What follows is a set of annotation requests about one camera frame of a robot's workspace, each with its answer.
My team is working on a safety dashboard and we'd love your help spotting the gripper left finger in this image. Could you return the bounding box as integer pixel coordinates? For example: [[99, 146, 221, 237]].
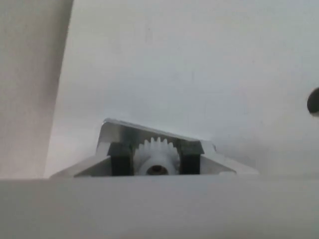
[[49, 141, 134, 178]]

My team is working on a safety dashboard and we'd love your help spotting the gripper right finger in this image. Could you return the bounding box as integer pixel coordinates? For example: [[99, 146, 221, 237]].
[[177, 140, 259, 175]]

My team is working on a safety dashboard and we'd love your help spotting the white small gear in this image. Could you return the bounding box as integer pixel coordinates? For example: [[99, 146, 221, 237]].
[[134, 136, 180, 176]]

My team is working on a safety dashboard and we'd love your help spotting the white task board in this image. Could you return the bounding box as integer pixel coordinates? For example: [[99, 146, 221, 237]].
[[44, 0, 319, 180]]

